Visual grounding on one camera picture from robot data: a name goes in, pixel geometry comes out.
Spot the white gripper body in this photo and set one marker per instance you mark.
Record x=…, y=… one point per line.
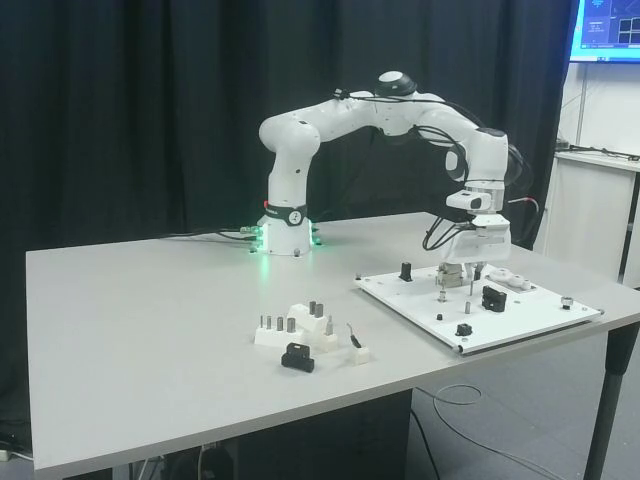
x=480, y=245

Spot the thin metal square peg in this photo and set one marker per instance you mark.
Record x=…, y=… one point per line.
x=470, y=287

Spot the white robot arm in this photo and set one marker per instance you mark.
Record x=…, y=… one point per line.
x=290, y=165

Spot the white stepped square peg holder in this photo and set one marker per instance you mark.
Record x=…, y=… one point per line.
x=310, y=324

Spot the thick metal round peg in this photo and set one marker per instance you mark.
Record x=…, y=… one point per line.
x=290, y=326

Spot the medium metal round peg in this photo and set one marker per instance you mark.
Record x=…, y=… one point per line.
x=280, y=324

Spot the white round peg holder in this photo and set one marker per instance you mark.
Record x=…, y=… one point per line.
x=272, y=337

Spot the metal BNC plug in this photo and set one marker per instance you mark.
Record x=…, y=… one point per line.
x=443, y=296

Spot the white large gear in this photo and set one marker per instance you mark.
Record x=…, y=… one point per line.
x=521, y=283

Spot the white task board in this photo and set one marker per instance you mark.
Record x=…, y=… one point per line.
x=425, y=310

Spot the round metal waterproof plug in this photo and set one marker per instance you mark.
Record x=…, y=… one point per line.
x=567, y=302

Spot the white cabinet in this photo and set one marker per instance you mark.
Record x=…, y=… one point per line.
x=590, y=220

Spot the small black device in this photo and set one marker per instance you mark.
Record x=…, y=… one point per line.
x=561, y=145

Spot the small white holder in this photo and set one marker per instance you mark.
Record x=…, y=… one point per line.
x=330, y=344
x=360, y=355

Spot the metal bolt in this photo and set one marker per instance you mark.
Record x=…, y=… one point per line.
x=329, y=329

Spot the black table leg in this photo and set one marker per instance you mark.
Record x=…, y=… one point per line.
x=612, y=400

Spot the black D-SUB plug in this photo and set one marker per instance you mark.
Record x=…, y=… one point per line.
x=298, y=359

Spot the black controller box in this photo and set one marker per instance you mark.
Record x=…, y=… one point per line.
x=325, y=440

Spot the blue screen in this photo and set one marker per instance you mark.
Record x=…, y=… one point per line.
x=607, y=30

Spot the black curtain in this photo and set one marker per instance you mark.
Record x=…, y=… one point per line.
x=125, y=125

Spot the white power strip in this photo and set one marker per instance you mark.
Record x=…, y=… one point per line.
x=5, y=455

